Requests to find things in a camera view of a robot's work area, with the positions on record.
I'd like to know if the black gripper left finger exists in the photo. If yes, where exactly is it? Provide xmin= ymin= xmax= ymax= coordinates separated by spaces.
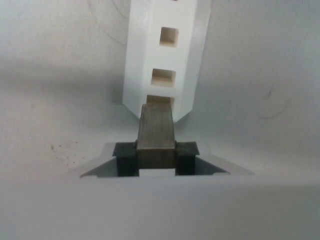
xmin=79 ymin=141 xmax=137 ymax=179

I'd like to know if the white square peg holder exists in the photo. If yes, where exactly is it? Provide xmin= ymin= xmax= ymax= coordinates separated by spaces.
xmin=121 ymin=0 xmax=212 ymax=124

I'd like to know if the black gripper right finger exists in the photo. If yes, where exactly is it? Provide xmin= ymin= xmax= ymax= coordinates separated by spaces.
xmin=174 ymin=140 xmax=231 ymax=176

